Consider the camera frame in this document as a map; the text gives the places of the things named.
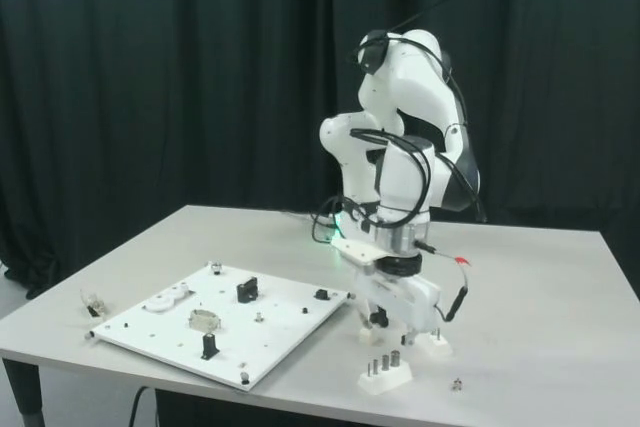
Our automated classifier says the black foot cable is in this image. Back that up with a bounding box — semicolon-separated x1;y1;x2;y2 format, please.
310;195;351;244

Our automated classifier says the white task board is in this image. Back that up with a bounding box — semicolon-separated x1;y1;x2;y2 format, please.
89;260;354;391

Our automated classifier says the black floor cable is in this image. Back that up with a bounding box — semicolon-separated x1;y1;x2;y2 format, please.
131;385;162;427

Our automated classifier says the dark table leg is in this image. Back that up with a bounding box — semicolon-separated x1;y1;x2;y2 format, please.
0;359;44;427

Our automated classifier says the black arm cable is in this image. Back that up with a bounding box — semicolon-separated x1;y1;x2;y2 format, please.
349;0;501;223

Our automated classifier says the black curtain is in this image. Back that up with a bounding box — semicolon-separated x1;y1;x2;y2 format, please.
0;0;640;298

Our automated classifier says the white square peg holder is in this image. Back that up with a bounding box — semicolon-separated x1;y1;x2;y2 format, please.
399;336;455;357

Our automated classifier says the white large gear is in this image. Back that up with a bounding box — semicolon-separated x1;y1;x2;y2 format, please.
146;295;175;317

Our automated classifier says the black camera cable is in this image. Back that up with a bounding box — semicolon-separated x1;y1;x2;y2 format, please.
349;127;432;228

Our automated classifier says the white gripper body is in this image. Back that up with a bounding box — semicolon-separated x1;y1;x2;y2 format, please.
352;270;445;337

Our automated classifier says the white round peg holder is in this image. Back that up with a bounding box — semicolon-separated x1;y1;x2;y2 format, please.
356;364;415;394

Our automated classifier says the black USB plug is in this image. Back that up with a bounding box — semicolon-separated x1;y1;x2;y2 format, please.
235;276;259;303

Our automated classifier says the thin black rod red tag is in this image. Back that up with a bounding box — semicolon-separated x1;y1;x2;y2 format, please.
414;239;474;324

